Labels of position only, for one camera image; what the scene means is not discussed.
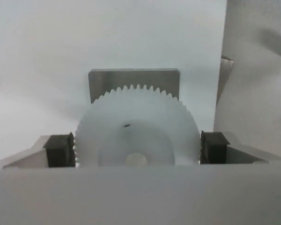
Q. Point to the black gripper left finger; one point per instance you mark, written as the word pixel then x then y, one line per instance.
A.
pixel 57 150

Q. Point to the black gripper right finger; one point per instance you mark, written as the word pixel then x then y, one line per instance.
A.
pixel 212 147

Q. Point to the white large gear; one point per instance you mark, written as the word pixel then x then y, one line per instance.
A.
pixel 135 126

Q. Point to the white task board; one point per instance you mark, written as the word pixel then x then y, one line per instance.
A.
pixel 107 47

